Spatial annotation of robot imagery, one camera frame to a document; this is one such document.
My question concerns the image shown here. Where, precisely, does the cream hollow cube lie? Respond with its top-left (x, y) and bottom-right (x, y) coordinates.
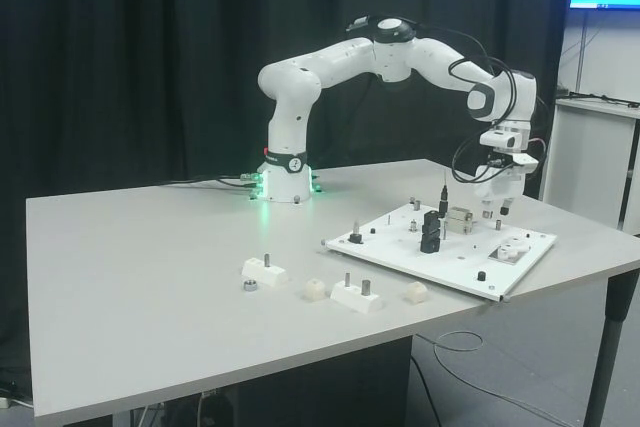
top-left (303, 277), bottom-right (329, 304)
top-left (405, 281), bottom-right (431, 305)

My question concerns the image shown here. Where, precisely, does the white square peg holder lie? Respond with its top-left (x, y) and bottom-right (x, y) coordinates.
top-left (241, 256), bottom-right (291, 288)

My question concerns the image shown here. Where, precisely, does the grey floor cable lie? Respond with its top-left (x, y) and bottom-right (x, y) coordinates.
top-left (431, 330), bottom-right (507, 427)

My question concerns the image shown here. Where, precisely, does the black curtain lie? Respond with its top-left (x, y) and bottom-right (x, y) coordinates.
top-left (0, 0), bottom-right (569, 398)

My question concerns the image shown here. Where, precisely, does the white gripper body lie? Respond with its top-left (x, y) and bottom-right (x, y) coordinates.
top-left (473, 154), bottom-right (540, 208)

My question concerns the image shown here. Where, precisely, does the black table leg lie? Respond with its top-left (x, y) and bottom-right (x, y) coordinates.
top-left (583, 275), bottom-right (632, 427)

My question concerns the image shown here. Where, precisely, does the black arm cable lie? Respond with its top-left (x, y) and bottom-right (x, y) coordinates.
top-left (344, 15), bottom-right (521, 184)

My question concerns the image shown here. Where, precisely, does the white cabinet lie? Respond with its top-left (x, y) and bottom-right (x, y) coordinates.
top-left (539, 95), bottom-right (640, 237)

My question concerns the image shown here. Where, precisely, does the white task board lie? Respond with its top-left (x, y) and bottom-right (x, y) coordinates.
top-left (319, 199), bottom-right (557, 304)

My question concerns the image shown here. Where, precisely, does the black D-SUB plug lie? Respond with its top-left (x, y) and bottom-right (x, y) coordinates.
top-left (420, 209), bottom-right (445, 255)

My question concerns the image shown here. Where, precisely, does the black base cable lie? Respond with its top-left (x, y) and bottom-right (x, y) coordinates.
top-left (163, 173), bottom-right (262, 190)

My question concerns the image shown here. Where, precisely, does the white round peg holder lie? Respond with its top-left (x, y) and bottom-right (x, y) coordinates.
top-left (330, 280), bottom-right (387, 316)

